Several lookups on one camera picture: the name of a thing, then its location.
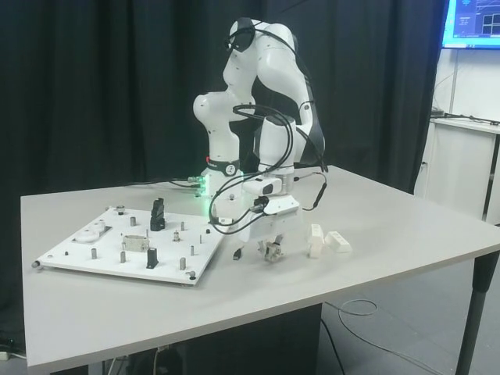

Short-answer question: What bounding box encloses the black base cable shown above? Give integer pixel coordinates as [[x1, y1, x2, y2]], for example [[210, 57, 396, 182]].
[[127, 177, 205, 191]]

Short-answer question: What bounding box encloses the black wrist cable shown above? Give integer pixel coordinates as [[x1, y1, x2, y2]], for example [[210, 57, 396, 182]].
[[208, 102, 298, 236]]

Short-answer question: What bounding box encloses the black curtain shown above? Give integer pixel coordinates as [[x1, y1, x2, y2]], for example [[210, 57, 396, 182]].
[[0, 0, 451, 251]]

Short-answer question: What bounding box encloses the black D-SUB plug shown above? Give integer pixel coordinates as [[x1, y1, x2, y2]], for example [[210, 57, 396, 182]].
[[149, 198, 166, 231]]

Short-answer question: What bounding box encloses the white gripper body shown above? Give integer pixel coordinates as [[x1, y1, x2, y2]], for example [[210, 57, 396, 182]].
[[242, 206, 305, 245]]

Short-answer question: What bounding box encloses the white task board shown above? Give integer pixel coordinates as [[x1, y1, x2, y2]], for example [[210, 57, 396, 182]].
[[32, 203, 227, 286]]

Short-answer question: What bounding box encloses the blue screen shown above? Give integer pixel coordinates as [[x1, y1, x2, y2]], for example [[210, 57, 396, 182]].
[[441, 0, 500, 50]]

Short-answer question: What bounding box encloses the black floor cable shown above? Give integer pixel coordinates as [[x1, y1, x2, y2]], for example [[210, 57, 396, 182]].
[[317, 319, 344, 375]]

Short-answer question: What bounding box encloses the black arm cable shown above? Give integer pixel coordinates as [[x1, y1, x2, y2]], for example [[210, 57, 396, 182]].
[[222, 17, 328, 173]]

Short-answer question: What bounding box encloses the metal waterproof plug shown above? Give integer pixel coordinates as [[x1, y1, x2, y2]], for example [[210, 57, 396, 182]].
[[260, 241, 283, 266]]

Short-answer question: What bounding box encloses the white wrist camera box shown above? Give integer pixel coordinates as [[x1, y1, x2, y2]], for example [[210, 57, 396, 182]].
[[242, 177, 284, 197]]

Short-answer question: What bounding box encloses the white cabinet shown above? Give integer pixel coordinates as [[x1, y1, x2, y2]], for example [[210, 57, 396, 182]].
[[412, 114, 500, 228]]

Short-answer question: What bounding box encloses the black table leg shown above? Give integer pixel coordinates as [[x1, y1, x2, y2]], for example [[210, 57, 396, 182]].
[[454, 255, 493, 375]]

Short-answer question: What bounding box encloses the large white holder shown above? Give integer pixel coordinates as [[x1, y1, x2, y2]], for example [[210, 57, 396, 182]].
[[324, 230, 354, 256], [305, 223, 327, 259]]

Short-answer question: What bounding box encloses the black cabinet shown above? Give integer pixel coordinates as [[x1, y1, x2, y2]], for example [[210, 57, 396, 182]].
[[91, 302, 326, 375]]

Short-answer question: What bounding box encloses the grey floor cable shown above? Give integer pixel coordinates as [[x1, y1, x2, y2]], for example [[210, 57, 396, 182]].
[[337, 298, 465, 375]]

